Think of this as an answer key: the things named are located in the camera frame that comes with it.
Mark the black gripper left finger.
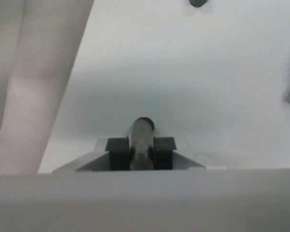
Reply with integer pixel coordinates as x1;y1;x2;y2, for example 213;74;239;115
75;136;131;173

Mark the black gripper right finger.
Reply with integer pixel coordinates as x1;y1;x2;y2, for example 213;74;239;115
152;136;206;171

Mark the metal round peg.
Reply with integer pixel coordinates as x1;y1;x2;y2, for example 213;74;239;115
129;116;157;171

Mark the white task board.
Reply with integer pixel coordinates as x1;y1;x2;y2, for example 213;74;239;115
37;0;290;174

